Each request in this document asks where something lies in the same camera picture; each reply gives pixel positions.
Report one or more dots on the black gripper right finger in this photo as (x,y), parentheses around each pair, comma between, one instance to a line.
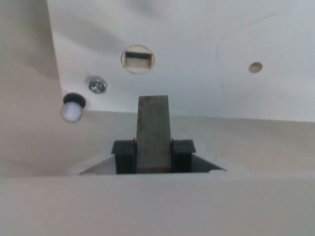
(182,158)

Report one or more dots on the white task board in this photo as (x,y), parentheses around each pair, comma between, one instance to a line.
(192,29)

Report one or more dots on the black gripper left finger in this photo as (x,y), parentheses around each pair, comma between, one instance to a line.
(124,159)

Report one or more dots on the white ball board foot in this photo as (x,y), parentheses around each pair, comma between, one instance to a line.
(72,110)

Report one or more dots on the silver hex screw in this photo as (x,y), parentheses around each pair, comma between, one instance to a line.
(97,84)

